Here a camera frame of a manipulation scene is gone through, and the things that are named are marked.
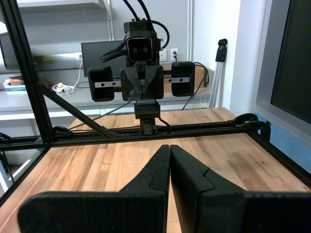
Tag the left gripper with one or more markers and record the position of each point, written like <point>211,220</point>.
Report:
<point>100,72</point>

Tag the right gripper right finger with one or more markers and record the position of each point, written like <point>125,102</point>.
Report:
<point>230,211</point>

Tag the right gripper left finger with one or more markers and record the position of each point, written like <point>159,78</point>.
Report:
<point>97,211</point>

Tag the dark computer monitor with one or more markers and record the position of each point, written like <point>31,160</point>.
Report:
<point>97,55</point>
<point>7,53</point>

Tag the long grey desk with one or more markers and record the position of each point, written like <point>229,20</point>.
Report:
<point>80,100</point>

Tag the aluminium stand with black head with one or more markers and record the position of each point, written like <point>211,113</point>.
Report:
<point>221,53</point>

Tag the stack of books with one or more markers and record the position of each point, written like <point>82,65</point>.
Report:
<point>14,88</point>

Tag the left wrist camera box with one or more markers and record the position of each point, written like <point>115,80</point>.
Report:
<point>139,49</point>

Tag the white wall outlet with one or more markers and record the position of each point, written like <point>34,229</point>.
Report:
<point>174,54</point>
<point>163,55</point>

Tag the white wall shelf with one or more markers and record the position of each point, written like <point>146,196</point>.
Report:
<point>60,6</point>

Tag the black aluminium frame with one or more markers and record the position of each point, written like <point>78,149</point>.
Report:
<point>24,60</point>

